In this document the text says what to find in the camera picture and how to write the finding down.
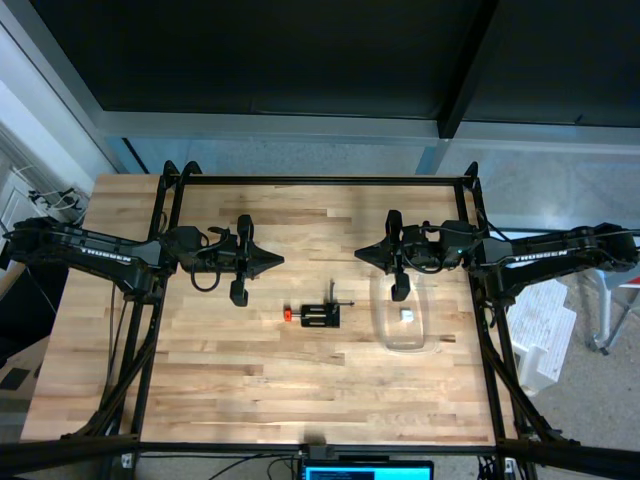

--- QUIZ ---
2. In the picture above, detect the clear plastic tub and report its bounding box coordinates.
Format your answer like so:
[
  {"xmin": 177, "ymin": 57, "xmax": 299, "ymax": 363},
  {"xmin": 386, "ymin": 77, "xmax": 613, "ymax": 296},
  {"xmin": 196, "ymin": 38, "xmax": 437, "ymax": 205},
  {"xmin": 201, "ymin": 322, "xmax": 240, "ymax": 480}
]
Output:
[{"xmin": 369, "ymin": 274, "xmax": 437, "ymax": 356}]

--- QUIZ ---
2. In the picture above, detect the white power strip with cables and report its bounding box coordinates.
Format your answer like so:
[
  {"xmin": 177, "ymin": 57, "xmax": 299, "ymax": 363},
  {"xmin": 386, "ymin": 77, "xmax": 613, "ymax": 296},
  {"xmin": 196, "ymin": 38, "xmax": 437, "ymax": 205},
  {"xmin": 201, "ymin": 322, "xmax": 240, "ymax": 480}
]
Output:
[{"xmin": 27, "ymin": 187, "xmax": 84, "ymax": 221}]

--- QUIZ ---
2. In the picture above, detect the black clamp with orange knob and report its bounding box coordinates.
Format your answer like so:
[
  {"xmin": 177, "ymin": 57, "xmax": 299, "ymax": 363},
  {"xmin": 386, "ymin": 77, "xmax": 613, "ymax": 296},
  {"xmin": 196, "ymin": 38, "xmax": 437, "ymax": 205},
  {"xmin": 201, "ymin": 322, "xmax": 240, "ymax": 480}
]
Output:
[{"xmin": 283, "ymin": 301, "xmax": 342, "ymax": 330}]

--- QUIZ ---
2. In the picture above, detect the blue laptop screen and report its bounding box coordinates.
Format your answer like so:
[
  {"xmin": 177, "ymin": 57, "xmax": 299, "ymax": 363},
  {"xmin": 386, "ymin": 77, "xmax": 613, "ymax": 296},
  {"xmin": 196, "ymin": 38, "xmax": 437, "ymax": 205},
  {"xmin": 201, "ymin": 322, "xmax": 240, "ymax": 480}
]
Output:
[{"xmin": 298, "ymin": 459, "xmax": 435, "ymax": 480}]

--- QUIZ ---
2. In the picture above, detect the black metal frame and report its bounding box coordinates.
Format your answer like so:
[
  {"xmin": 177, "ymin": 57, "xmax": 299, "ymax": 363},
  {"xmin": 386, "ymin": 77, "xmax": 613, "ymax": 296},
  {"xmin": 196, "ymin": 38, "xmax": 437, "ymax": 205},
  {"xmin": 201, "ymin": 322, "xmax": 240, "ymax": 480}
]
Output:
[{"xmin": 0, "ymin": 159, "xmax": 640, "ymax": 480}]

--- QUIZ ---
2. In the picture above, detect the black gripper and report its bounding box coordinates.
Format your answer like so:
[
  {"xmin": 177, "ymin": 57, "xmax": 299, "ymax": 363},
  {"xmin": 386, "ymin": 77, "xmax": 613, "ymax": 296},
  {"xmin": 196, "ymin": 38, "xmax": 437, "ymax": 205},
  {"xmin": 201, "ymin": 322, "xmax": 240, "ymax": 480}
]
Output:
[
  {"xmin": 212, "ymin": 214, "xmax": 286, "ymax": 308},
  {"xmin": 353, "ymin": 209, "xmax": 442, "ymax": 303}
]

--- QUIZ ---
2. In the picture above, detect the grey metal stand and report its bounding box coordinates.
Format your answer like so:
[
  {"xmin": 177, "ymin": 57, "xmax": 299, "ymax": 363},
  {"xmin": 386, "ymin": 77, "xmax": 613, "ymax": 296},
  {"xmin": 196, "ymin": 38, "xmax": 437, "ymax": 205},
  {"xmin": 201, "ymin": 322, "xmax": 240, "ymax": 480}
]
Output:
[{"xmin": 579, "ymin": 269, "xmax": 640, "ymax": 357}]

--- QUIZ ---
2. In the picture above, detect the small black camera box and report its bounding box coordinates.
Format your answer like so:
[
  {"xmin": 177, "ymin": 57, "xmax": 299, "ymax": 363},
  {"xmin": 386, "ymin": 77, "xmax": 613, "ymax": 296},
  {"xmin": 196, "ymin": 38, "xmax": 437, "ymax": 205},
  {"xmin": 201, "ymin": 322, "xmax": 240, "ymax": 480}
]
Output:
[{"xmin": 305, "ymin": 433, "xmax": 334, "ymax": 459}]

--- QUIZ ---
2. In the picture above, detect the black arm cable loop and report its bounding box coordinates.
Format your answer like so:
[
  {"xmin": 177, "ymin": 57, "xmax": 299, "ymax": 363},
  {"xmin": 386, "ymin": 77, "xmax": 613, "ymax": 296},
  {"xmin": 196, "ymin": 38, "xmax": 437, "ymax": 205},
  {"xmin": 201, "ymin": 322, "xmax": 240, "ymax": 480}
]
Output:
[
  {"xmin": 189, "ymin": 264, "xmax": 224, "ymax": 294},
  {"xmin": 401, "ymin": 248, "xmax": 447, "ymax": 276}
]

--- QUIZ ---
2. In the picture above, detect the brown cardboard box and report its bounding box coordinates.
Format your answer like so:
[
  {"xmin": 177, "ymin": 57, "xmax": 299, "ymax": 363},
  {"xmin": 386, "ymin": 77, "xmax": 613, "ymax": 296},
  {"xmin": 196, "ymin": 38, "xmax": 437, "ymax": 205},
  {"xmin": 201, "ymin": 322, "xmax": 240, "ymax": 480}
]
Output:
[{"xmin": 0, "ymin": 334, "xmax": 51, "ymax": 429}]

